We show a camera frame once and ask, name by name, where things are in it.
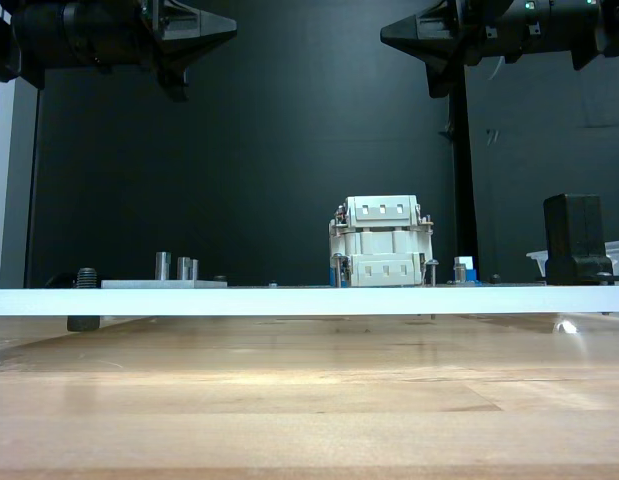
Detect beige HAN10E connector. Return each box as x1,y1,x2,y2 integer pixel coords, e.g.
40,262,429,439
333,195,434,234

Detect beige connector hub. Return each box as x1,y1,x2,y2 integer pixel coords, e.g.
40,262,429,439
328,230,439,289

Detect grey metal block with pins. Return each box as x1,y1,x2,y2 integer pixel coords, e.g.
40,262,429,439
101,252,229,290

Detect black socket housing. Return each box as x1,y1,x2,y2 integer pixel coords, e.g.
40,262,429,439
542,193,615,286

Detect white mounting board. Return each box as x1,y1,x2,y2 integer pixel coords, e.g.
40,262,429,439
0,285,619,317

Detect clear plastic tub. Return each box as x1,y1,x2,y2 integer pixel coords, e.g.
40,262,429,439
526,239,619,366

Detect black metal frame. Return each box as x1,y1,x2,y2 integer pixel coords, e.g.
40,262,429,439
438,64,479,284

